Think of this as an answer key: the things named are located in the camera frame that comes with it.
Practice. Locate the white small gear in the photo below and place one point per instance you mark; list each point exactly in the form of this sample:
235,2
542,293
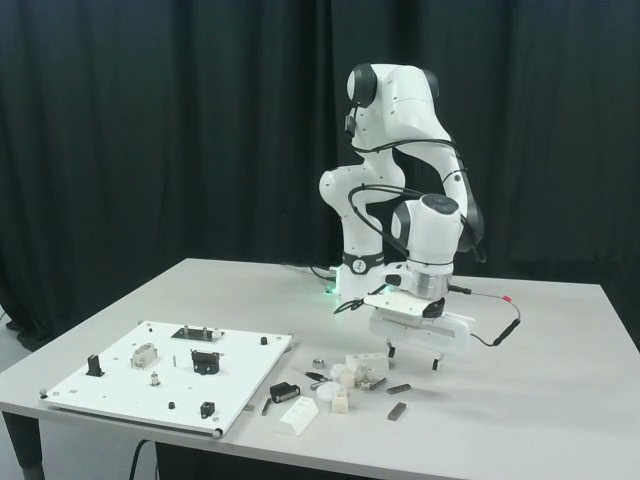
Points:
217,332

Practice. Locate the white wedge-shaped holder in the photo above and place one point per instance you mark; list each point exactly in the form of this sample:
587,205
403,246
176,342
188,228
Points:
298,414

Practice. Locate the metal round peg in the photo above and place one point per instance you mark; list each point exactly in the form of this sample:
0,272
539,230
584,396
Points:
316,385

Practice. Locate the metal bolt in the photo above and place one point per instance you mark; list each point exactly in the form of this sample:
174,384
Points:
316,362

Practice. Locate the long white peg holder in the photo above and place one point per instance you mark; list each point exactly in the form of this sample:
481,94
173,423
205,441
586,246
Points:
367,360

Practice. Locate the black cabinet under table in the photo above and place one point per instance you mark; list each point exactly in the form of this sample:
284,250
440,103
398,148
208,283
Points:
200,462

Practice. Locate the dark metal peg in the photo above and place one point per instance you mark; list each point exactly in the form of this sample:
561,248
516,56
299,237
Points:
397,410

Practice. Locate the white medium gear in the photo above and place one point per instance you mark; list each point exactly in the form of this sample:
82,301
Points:
339,371

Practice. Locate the dark table leg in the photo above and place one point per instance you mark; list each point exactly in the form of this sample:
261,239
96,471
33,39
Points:
22,442

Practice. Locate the white task board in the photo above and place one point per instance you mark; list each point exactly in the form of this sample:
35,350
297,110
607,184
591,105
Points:
165,385

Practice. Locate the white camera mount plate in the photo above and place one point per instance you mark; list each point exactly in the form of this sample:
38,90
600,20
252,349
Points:
395,303

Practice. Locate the metal square peg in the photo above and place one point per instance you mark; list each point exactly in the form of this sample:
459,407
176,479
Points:
398,386

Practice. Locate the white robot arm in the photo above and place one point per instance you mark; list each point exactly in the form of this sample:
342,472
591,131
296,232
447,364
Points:
400,100

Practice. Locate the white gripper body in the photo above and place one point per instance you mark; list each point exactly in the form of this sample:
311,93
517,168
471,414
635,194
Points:
425,332

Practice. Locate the thin black bar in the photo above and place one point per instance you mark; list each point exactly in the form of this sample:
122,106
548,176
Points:
266,406

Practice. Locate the white cube holder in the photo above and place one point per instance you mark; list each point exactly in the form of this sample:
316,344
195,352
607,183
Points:
340,403

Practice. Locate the black curtain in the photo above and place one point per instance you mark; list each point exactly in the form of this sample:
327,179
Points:
150,125

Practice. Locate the white large gear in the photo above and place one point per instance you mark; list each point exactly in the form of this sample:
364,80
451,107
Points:
327,392

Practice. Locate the black D-SUB plug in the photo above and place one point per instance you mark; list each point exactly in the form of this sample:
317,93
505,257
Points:
284,392

